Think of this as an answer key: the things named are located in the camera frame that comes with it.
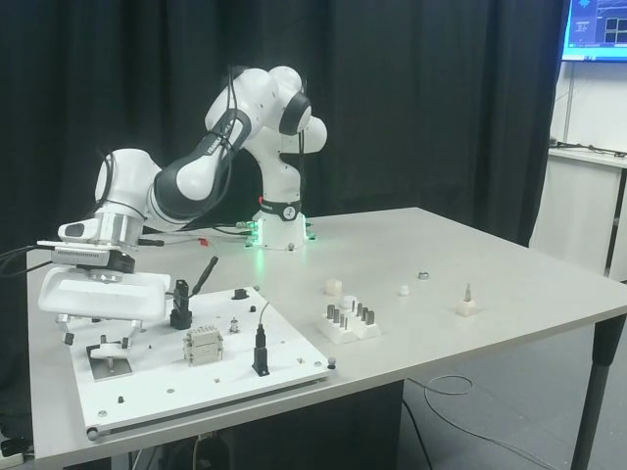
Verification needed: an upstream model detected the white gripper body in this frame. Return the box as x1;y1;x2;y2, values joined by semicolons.
38;268;172;325

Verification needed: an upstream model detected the white large gear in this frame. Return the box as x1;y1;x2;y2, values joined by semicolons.
86;342;130;362

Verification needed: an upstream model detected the black D-SUB plug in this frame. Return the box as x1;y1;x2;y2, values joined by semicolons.
168;278;194;331

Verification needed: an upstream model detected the grey waterproof plug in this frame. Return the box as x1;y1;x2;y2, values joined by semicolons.
182;327;222;366

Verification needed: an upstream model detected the thin black rod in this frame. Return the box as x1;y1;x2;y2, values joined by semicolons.
189;256;220;298

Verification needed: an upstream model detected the white task board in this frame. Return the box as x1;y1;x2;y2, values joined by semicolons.
71;285;339;441

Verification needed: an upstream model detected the black USB plug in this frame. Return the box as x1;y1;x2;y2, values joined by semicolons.
250;300;274;377

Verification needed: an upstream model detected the white round peg holder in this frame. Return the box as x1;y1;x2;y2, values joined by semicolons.
316;312;360;345

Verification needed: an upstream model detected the white square peg holder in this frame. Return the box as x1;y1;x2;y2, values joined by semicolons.
354;312;383;341

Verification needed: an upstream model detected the black curtain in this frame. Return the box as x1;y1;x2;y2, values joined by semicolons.
0;0;575;442

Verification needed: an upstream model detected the black table leg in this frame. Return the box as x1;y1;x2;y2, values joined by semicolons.
571;312;622;470

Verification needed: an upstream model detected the blue screen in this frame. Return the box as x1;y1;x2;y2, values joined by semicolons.
559;0;627;64

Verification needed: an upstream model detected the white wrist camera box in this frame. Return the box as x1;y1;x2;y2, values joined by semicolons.
57;220;105;243

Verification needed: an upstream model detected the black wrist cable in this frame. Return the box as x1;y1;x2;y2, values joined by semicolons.
0;243;56;276

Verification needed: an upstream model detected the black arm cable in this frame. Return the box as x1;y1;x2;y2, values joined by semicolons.
100;65;311;231

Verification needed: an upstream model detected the grey floor cable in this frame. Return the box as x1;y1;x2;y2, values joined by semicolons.
405;373;492;470

